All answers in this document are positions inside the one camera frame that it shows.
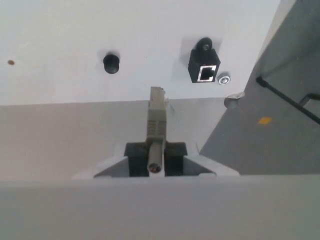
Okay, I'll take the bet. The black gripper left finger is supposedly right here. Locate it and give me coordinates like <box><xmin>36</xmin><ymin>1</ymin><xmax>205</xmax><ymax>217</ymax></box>
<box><xmin>71</xmin><ymin>141</ymin><xmax>151</xmax><ymax>180</ymax></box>

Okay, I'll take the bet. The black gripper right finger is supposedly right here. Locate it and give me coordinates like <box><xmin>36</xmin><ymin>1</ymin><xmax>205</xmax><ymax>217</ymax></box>
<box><xmin>163</xmin><ymin>141</ymin><xmax>242</xmax><ymax>177</ymax></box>

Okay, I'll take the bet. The grey Ethernet plug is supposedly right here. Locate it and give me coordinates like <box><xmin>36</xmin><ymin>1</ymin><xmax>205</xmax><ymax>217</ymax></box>
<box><xmin>145</xmin><ymin>85</ymin><xmax>172</xmax><ymax>179</ymax></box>

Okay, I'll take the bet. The white task board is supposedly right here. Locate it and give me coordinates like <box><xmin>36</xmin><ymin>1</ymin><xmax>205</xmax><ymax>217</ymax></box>
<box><xmin>0</xmin><ymin>0</ymin><xmax>281</xmax><ymax>110</ymax></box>

